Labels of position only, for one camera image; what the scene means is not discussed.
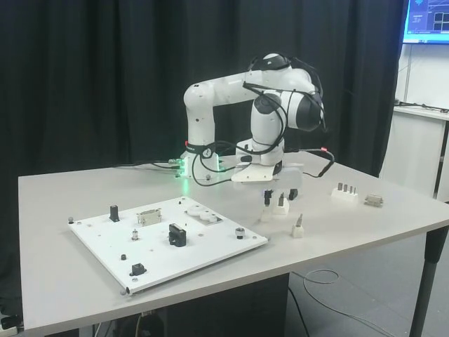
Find white cabinet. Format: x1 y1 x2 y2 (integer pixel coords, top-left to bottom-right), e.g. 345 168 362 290
380 103 449 204

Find white peg holder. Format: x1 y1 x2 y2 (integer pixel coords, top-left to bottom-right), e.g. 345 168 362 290
331 187 358 204

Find black curtain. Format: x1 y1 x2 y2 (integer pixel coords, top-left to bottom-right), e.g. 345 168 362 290
0 0 411 337

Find blue screen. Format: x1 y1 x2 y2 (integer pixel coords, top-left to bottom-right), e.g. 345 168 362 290
401 0 449 45

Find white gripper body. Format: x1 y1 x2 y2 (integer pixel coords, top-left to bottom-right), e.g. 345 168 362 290
258 164 303 193

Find white task board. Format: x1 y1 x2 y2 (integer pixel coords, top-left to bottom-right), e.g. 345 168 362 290
66 196 270 298

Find black box under table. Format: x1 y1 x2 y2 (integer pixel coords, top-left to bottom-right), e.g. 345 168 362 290
163 272 292 337

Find black base cables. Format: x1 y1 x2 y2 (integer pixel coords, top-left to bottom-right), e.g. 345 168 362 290
117 159 183 173

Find flat white mounting plate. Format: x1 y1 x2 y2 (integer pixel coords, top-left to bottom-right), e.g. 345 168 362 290
230 164 281 183

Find thin grey floor cable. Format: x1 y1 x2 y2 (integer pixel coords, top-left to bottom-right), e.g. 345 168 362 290
302 269 449 337

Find black table leg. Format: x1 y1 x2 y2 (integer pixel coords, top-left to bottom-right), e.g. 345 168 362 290
410 230 441 337

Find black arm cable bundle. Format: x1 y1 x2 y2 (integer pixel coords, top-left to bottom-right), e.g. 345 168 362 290
194 55 330 187

